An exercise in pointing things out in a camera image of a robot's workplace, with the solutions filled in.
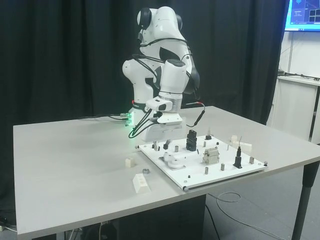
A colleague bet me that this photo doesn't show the long white holder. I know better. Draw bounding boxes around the long white holder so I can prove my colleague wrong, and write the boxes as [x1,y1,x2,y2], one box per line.
[233,140,252,151]

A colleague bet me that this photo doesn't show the black D-SUB plug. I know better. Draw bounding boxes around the black D-SUB plug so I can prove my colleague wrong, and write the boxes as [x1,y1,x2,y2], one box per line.
[185,129,199,152]

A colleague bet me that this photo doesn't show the black cable bundle at wrist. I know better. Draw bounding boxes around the black cable bundle at wrist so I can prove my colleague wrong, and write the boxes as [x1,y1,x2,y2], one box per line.
[128,109,154,139]

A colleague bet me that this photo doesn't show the blue screen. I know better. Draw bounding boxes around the blue screen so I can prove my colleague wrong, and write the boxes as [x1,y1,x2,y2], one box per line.
[284,0,320,33]

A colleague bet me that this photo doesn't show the white task board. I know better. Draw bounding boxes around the white task board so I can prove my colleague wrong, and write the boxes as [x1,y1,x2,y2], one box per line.
[134,134,270,193]

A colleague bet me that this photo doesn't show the black curtains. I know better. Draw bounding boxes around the black curtains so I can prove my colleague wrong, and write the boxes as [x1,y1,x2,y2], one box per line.
[0,0,286,127]

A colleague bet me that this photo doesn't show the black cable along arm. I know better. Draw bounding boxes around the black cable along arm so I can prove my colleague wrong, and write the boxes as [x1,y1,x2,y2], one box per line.
[131,36,192,76]

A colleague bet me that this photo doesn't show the white cabinet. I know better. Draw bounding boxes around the white cabinet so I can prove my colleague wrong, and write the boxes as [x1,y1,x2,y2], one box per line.
[271,73,320,146]

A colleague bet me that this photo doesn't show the white large gear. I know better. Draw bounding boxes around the white large gear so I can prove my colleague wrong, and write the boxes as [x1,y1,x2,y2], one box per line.
[167,159,186,171]

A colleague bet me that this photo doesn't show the black table leg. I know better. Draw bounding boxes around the black table leg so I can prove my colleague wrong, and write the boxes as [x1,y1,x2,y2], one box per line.
[292,159,318,240]

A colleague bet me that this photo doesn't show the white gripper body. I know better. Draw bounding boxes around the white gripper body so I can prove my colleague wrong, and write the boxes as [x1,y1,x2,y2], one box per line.
[141,122,184,142]

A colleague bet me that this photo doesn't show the white holder with holes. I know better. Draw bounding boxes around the white holder with holes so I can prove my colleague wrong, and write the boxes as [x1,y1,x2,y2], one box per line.
[132,172,152,194]

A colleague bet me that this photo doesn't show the black plug with short cable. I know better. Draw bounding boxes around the black plug with short cable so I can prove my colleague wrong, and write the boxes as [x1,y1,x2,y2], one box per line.
[232,136,244,169]

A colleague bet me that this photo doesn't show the grey floor cable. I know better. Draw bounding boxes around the grey floor cable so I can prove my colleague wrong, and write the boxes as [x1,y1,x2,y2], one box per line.
[215,191,254,226]

